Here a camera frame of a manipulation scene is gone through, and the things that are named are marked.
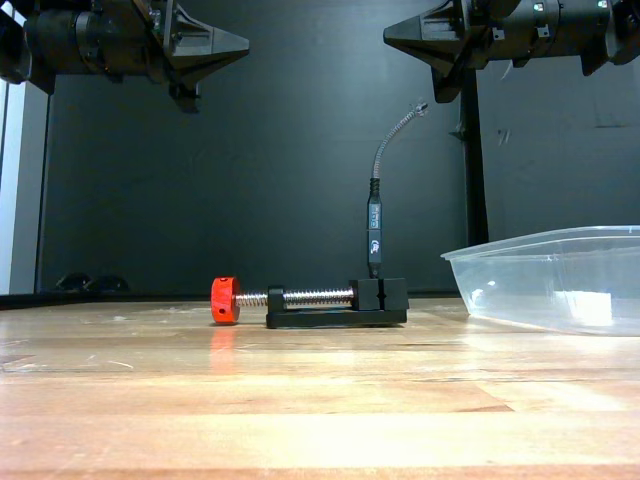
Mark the black vise with orange knob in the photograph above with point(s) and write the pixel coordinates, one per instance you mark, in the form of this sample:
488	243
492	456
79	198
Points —
380	300

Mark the black wall post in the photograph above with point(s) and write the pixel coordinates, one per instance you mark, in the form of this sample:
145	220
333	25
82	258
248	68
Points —
475	175

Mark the clear plastic tub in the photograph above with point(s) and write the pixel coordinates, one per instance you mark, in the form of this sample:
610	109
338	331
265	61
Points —
500	290

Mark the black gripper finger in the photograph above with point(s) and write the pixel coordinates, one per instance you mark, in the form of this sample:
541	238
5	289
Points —
435	35
200	47

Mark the black USB-C socket adapter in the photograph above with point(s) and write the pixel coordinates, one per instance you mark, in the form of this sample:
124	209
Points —
375	247

